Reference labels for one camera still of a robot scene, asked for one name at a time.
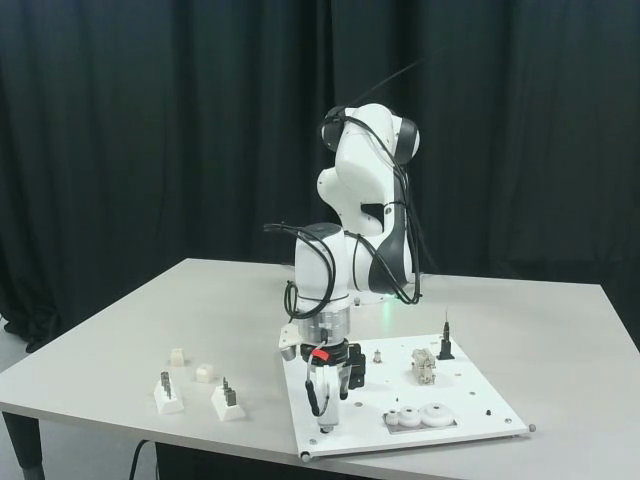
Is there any black floor cable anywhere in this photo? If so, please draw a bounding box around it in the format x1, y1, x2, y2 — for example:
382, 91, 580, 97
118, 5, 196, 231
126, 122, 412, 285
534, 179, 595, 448
130, 438, 153, 480

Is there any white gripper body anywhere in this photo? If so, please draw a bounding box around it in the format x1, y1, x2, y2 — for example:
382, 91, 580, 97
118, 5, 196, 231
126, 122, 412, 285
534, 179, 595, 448
305, 360, 346, 427

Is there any black curtain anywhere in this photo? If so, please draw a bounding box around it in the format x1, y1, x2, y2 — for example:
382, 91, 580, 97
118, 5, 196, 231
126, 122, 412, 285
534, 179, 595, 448
0, 0, 640, 354

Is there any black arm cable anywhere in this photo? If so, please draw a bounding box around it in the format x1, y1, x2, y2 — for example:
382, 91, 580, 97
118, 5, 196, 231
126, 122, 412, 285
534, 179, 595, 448
263, 107, 427, 331

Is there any black upright plug with pin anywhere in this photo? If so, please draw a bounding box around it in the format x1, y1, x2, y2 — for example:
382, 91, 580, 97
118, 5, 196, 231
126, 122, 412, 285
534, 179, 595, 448
437, 305, 455, 361

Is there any white large gear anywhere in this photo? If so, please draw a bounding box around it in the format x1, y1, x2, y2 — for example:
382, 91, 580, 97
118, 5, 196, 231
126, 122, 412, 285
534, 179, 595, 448
421, 401, 454, 429

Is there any thin black overhead cable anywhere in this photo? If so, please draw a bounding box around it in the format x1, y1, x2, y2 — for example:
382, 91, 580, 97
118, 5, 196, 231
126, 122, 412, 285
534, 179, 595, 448
343, 42, 457, 108

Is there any black box under table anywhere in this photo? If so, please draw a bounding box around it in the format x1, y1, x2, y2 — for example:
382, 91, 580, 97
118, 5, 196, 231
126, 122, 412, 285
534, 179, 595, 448
154, 442, 321, 480

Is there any grey waterproof plug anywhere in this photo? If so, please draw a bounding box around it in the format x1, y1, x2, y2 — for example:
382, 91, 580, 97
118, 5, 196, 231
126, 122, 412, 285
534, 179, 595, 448
410, 348, 433, 387

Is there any black table leg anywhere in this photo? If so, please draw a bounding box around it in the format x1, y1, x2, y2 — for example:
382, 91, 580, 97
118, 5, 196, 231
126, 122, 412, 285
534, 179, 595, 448
1, 410, 45, 480

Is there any white peg holder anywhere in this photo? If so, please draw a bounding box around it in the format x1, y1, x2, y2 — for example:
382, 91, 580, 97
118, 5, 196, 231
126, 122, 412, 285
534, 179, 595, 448
210, 387, 247, 423
151, 382, 185, 415

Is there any black D-SUB plug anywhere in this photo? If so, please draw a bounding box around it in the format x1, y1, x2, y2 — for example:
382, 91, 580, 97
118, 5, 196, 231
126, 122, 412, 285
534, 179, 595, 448
348, 343, 367, 390

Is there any white medium gear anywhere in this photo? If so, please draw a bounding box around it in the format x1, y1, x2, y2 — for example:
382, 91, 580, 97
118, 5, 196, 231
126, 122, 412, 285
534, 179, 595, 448
397, 405, 424, 431

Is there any white task board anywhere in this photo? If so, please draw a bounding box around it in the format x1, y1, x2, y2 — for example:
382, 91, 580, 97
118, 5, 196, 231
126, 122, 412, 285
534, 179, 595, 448
280, 333, 534, 461

